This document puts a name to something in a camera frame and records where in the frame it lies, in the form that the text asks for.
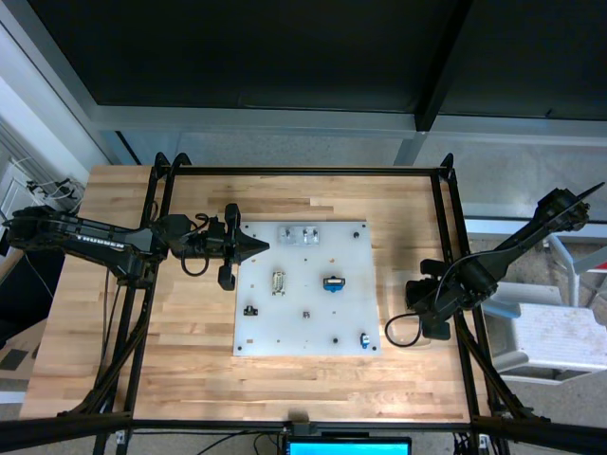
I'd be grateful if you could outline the black aluminium table frame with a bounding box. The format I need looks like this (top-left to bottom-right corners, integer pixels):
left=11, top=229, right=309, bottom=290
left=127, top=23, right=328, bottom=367
left=0, top=151, right=607, bottom=455

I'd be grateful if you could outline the blue lit screen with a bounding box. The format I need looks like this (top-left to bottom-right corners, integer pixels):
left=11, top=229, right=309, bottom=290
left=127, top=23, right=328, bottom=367
left=283, top=435, right=413, bottom=455

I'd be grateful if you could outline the aluminium block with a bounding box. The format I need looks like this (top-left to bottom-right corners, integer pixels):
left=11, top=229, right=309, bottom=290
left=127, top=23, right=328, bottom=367
left=277, top=225, right=321, bottom=249

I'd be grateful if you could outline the beige rectangular connector housing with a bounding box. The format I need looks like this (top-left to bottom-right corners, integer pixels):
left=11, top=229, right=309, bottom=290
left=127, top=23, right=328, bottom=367
left=271, top=269, right=292, bottom=298

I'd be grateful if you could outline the black low camera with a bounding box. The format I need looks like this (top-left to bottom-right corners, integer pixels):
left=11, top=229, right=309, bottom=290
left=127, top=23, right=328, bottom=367
left=288, top=410, right=313, bottom=436

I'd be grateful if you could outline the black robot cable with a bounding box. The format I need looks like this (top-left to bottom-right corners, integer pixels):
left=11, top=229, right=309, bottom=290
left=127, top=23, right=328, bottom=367
left=384, top=262, right=470, bottom=348
left=180, top=253, right=211, bottom=278

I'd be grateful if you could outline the black wall post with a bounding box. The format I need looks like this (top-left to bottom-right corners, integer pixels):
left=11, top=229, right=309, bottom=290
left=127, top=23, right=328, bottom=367
left=414, top=0, right=474, bottom=133

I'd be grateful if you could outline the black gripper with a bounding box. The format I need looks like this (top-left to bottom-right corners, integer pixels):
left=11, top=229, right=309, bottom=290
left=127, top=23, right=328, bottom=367
left=420, top=259, right=451, bottom=340
left=207, top=203, right=270, bottom=292

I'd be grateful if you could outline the white power strip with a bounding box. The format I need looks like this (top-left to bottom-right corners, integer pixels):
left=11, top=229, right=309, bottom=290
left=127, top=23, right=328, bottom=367
left=26, top=177, right=82, bottom=209

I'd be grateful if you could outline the white board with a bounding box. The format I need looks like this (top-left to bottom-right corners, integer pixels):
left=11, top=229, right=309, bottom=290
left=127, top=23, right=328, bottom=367
left=231, top=218, right=383, bottom=357

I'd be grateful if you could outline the white plastic step stool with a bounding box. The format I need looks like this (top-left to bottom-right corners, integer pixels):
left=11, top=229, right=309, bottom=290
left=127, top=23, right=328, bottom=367
left=483, top=279, right=607, bottom=386

